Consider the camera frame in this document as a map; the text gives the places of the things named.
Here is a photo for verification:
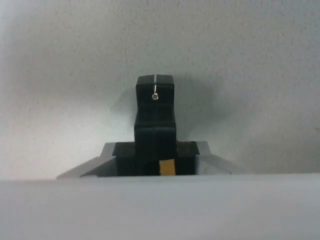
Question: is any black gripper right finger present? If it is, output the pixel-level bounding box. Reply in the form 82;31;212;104
175;140;253;177

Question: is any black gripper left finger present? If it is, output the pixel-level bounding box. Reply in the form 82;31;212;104
55;141;137;180

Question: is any black D-SUB plug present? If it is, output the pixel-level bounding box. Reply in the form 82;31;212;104
134;74;177;177

